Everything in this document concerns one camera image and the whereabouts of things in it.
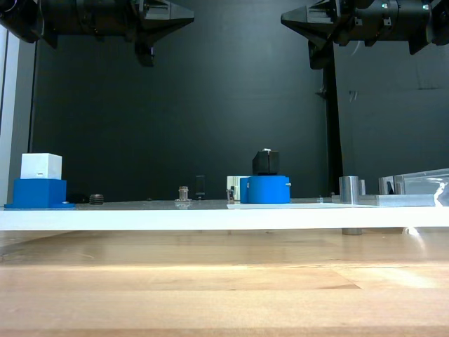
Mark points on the blue connector mount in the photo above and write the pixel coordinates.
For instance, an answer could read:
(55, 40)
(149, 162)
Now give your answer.
(266, 191)

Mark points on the white cube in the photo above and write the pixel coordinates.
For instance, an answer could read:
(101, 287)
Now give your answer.
(42, 165)

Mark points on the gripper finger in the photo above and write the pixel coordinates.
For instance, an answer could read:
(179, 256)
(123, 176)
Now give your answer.
(298, 14)
(315, 31)
(158, 27)
(179, 12)

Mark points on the black aluminium frame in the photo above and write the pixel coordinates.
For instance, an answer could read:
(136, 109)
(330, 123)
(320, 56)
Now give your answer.
(333, 140)

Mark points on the grey aluminium plate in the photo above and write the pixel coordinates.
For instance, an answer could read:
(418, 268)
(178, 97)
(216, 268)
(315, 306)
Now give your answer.
(403, 201)

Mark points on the blue block base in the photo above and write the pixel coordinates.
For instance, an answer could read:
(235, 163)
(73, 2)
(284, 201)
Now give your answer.
(38, 193)

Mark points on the white task board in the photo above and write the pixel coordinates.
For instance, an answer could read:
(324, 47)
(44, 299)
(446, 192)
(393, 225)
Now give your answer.
(175, 221)

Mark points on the black D-sub connector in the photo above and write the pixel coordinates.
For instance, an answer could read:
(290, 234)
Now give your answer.
(264, 163)

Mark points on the white plastic connector block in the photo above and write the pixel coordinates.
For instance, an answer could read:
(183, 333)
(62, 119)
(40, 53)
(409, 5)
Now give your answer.
(233, 184)

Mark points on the clear plastic tub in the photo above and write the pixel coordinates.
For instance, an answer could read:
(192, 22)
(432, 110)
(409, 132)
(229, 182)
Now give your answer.
(424, 179)

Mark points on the steel threaded stud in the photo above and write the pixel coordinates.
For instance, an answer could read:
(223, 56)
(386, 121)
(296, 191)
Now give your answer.
(362, 186)
(383, 186)

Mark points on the small metal clip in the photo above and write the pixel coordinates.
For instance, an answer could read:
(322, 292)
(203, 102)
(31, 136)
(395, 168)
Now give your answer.
(230, 196)

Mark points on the steel 16mm cylinder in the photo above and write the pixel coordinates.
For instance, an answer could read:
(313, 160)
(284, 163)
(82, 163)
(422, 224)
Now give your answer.
(348, 189)

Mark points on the small black upright plate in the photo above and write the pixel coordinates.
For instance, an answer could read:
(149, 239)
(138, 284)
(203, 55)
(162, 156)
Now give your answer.
(200, 186)

